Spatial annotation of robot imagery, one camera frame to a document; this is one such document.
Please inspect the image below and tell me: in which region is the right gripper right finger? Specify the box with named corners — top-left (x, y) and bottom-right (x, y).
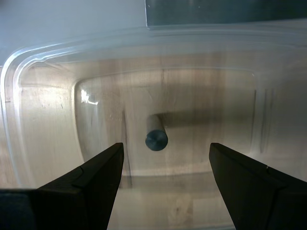
top-left (209, 142), bottom-right (307, 230)

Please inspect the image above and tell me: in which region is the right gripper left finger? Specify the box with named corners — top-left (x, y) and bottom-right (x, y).
top-left (35, 142), bottom-right (125, 230)

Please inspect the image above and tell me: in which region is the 16mm metal cylinder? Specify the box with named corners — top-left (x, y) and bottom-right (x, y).
top-left (144, 115), bottom-right (169, 152)

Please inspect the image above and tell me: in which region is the clear plastic tub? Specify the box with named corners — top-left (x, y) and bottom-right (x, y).
top-left (0, 19), bottom-right (307, 230)

